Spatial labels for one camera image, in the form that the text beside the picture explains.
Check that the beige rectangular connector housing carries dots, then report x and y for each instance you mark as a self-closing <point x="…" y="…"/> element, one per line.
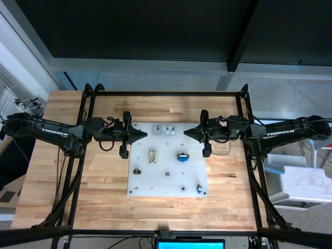
<point x="153" y="157"/>

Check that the clear block with metal clamps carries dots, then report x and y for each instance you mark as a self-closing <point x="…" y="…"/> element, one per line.
<point x="164" y="130"/>

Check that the black table-level camera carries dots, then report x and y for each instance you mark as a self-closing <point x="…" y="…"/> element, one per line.
<point x="166" y="232"/>

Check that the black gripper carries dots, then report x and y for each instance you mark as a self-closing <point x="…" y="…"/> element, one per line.
<point x="126" y="135"/>
<point x="206" y="135"/>

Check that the blue-edged screen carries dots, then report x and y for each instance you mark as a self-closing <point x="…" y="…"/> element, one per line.
<point x="189" y="245"/>

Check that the black socket block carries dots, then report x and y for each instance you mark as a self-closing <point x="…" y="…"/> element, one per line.
<point x="136" y="171"/>

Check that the blue d-sub connector mount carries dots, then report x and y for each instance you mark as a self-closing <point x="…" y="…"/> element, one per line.
<point x="182" y="157"/>

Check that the black metal frame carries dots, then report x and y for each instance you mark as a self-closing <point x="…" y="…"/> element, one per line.
<point x="166" y="94"/>

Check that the white mounting board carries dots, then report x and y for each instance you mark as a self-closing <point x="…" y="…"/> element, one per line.
<point x="155" y="186"/>

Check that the white plastic step stool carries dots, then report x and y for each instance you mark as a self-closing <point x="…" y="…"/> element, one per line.
<point x="303" y="181"/>

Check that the cardboard box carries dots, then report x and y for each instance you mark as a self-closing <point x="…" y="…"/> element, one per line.
<point x="10" y="192"/>

